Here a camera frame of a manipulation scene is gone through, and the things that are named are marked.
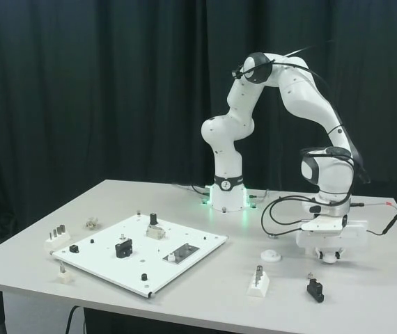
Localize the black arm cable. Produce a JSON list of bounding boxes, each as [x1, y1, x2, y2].
[[231, 51, 371, 184]]

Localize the white large gear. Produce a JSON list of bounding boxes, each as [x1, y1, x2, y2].
[[259, 249, 283, 263]]

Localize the white three-peg holder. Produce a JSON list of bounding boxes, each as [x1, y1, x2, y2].
[[46, 230, 72, 250]]

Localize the thin black rod on wire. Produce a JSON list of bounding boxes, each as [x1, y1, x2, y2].
[[355, 200, 397, 236]]

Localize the black D-SUB plug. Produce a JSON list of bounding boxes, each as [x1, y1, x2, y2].
[[306, 272, 326, 303]]

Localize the white sloped peg holder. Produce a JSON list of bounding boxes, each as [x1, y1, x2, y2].
[[246, 274, 270, 299]]

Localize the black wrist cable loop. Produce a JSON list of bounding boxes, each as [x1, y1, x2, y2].
[[260, 198, 313, 239]]

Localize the black cable under table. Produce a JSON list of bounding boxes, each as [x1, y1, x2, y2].
[[67, 305, 83, 334]]

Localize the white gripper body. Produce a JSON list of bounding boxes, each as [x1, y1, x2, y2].
[[295, 221, 369, 250]]

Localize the black curtains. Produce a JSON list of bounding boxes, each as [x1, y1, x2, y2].
[[0, 0, 397, 251]]

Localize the white task board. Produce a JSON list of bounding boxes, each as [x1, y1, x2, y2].
[[51, 214, 228, 299]]

